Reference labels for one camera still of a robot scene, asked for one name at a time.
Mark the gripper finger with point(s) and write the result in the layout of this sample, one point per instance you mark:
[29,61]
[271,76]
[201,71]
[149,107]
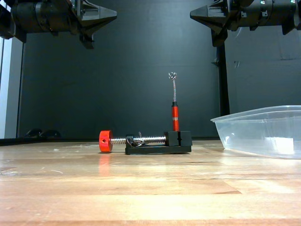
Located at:
[212,26]
[94,26]
[200,15]
[107,15]

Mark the clear plastic tub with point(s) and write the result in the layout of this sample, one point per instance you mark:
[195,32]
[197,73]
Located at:
[247,131]

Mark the red RCA connector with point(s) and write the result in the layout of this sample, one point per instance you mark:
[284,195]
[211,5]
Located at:
[175,115]

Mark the black clamp with red knob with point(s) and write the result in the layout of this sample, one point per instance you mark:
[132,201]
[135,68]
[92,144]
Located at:
[178,141]

